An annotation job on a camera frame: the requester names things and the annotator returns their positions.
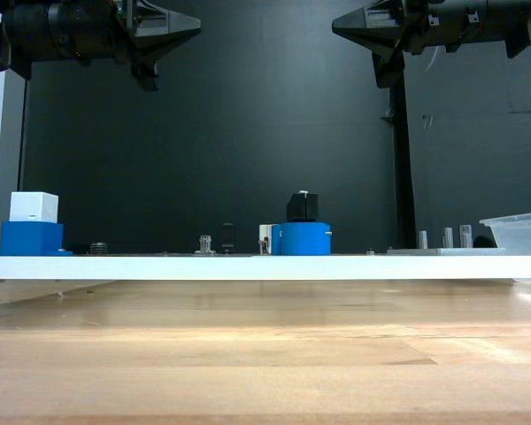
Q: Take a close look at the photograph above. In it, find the white taskboard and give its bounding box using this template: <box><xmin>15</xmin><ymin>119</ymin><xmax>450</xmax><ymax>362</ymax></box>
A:
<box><xmin>0</xmin><ymin>252</ymin><xmax>521</xmax><ymax>282</ymax></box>

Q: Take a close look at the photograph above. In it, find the white cube block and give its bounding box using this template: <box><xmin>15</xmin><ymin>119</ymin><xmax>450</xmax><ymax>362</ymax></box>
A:
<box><xmin>9</xmin><ymin>190</ymin><xmax>60</xmax><ymax>224</ymax></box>

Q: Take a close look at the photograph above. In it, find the blue round holder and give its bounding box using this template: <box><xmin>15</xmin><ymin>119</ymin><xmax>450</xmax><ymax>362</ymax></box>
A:
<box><xmin>272</xmin><ymin>220</ymin><xmax>334</xmax><ymax>257</ymax></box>

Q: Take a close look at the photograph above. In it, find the blue square holder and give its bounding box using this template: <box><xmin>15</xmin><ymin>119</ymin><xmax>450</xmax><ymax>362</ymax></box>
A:
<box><xmin>0</xmin><ymin>220</ymin><xmax>74</xmax><ymax>258</ymax></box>

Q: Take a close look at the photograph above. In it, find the clear plastic tub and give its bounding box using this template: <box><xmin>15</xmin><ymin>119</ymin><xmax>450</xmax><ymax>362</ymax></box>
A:
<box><xmin>478</xmin><ymin>211</ymin><xmax>531</xmax><ymax>287</ymax></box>

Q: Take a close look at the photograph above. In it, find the black aluminium frame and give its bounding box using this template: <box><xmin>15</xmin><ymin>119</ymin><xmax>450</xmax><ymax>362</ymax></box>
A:
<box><xmin>379</xmin><ymin>83</ymin><xmax>418</xmax><ymax>250</ymax></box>

